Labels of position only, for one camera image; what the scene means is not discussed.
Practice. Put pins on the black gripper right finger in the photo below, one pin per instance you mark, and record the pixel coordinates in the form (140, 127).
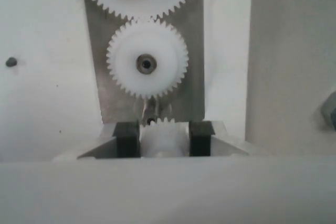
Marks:
(200, 140)

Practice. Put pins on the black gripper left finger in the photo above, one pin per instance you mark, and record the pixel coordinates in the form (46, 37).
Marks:
(126, 140)

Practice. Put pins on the white small gear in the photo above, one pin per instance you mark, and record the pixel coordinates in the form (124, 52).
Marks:
(164, 140)

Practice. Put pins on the white medium gear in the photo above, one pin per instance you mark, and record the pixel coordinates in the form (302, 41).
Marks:
(147, 60)

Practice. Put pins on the white task board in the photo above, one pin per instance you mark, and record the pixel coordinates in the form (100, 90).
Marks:
(42, 77)

